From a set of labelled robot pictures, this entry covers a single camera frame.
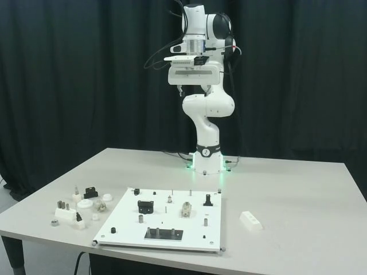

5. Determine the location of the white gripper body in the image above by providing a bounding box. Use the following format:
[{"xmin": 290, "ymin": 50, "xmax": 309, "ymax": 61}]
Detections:
[{"xmin": 167, "ymin": 63, "xmax": 221, "ymax": 86}]

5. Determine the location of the flat white mounting plate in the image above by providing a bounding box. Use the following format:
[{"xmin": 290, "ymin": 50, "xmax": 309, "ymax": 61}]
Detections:
[{"xmin": 163, "ymin": 55, "xmax": 196, "ymax": 63}]

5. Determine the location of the thin black rod red tag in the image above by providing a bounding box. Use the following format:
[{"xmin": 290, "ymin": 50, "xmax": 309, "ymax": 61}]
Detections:
[{"xmin": 205, "ymin": 45, "xmax": 243, "ymax": 55}]

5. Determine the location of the black curtain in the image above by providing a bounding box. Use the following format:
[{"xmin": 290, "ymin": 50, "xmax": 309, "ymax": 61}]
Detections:
[{"xmin": 0, "ymin": 0, "xmax": 367, "ymax": 190}]

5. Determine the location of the black D-SUB plug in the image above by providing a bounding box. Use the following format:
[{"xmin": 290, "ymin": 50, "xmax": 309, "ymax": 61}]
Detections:
[{"xmin": 83, "ymin": 186, "xmax": 99, "ymax": 200}]

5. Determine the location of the white task board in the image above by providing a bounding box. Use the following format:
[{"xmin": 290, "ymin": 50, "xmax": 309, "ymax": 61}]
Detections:
[{"xmin": 92, "ymin": 187, "xmax": 227, "ymax": 253}]

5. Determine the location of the empty white holder block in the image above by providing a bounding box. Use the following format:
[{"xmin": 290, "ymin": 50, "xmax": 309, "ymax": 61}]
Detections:
[{"xmin": 239, "ymin": 211, "xmax": 264, "ymax": 231}]

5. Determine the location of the white peg holder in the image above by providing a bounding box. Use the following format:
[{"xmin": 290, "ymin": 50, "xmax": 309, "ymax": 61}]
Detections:
[{"xmin": 54, "ymin": 207, "xmax": 77, "ymax": 222}]

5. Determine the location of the black table leg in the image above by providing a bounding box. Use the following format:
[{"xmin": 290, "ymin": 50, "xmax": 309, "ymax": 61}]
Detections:
[{"xmin": 0, "ymin": 235, "xmax": 25, "ymax": 275}]

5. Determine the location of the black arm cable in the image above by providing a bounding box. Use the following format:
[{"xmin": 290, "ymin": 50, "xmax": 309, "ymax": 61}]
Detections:
[
  {"xmin": 144, "ymin": 8, "xmax": 187, "ymax": 71},
  {"xmin": 216, "ymin": 11, "xmax": 239, "ymax": 117}
]

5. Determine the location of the silver flange ring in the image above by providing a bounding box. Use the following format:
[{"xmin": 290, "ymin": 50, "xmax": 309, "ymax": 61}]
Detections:
[{"xmin": 185, "ymin": 39, "xmax": 206, "ymax": 56}]

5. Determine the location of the black base cable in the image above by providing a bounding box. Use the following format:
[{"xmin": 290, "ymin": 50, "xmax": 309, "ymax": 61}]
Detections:
[
  {"xmin": 165, "ymin": 151, "xmax": 196, "ymax": 163},
  {"xmin": 224, "ymin": 156, "xmax": 243, "ymax": 167}
]

